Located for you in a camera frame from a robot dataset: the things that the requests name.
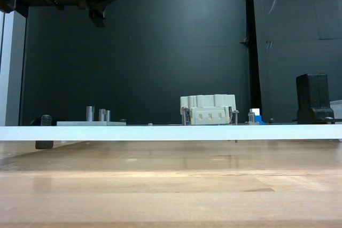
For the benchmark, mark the clear plastic tub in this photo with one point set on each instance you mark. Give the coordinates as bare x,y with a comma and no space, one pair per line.
337,110

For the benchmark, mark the black aluminium frame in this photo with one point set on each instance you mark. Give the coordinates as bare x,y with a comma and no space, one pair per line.
252,51

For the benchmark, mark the beige connector housing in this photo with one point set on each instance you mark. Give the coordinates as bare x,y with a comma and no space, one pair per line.
208,116

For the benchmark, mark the black threaded foot screw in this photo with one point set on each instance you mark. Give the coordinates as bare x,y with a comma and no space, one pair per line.
46,120

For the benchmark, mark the silver pan head screw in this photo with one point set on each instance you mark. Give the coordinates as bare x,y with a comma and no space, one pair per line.
236,117

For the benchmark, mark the grey plate with posts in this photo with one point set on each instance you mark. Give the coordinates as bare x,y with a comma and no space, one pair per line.
80,123

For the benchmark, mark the small blue white connector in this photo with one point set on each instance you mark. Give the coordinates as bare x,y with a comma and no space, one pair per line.
258,119

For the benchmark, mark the black USB socket housing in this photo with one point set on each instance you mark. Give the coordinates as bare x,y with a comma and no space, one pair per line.
312,97

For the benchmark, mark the white taskboard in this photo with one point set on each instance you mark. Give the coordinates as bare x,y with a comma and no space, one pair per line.
160,133

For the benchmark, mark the blue connector mount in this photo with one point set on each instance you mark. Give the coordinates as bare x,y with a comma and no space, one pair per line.
188,119

